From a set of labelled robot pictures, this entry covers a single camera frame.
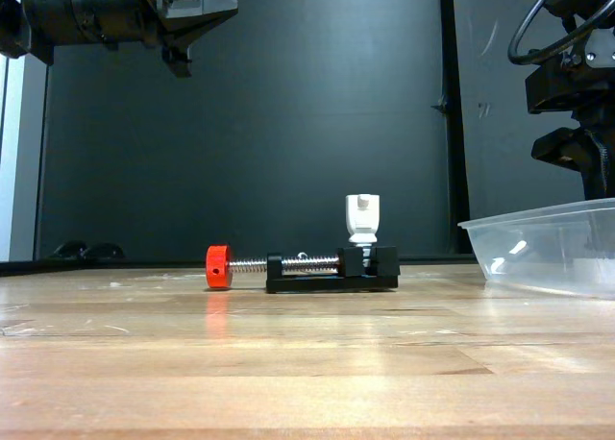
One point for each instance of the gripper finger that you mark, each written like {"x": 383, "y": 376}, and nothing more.
{"x": 557, "y": 147}
{"x": 206, "y": 7}

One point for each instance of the white receptacle socket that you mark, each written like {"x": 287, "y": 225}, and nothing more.
{"x": 362, "y": 219}

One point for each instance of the clear plastic tub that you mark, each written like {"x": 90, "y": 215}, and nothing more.
{"x": 528, "y": 267}

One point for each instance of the black vise with red knob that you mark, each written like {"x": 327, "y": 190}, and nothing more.
{"x": 331, "y": 281}

